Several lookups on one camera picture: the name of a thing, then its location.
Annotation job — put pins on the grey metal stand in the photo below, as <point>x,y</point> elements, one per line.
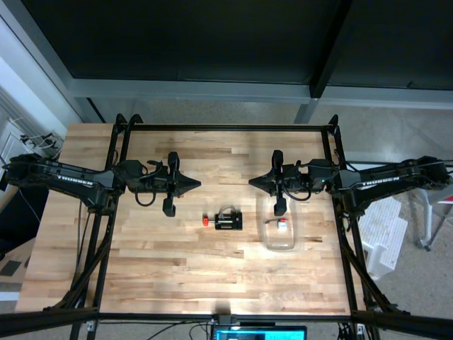
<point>426,226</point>

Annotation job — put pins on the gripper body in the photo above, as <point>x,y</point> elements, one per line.
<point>280,207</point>
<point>172,161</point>

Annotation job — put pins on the clear plastic container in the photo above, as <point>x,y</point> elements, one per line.
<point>283,244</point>

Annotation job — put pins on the cardboard box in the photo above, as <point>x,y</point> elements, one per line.
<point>21,253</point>

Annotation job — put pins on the black metal frame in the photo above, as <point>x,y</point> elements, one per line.
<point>53,318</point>

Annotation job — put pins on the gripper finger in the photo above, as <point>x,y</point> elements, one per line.
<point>265,178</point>
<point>187,187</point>
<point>187,180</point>
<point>265,187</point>

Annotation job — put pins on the laptop screen with blue edge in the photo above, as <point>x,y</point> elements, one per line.
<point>258,334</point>

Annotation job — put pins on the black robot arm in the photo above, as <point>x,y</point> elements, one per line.
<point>70,178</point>
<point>382,184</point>

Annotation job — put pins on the white frame foot bracket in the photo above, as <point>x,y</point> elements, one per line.
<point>360,329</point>
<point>90,326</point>

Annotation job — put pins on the small white block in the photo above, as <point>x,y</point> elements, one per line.
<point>282,226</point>

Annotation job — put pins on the black low camera mount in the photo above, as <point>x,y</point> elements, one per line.
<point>224,318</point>

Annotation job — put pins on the black clamp with red knob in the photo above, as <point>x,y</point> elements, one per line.
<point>228,225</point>

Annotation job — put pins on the white ribbed plastic block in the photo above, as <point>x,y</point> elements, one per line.
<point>384,233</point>

